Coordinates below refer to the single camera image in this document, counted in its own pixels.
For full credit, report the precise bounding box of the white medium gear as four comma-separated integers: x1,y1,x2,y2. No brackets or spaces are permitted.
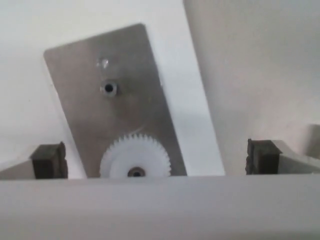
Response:
99,132,173,179

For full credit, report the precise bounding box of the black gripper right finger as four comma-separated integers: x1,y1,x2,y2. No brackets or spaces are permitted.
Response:
245,137,320,176

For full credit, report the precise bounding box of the white task board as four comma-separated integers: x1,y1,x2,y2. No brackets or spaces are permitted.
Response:
0,0,225,180

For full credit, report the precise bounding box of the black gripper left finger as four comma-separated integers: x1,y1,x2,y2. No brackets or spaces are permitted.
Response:
0,141,69,180

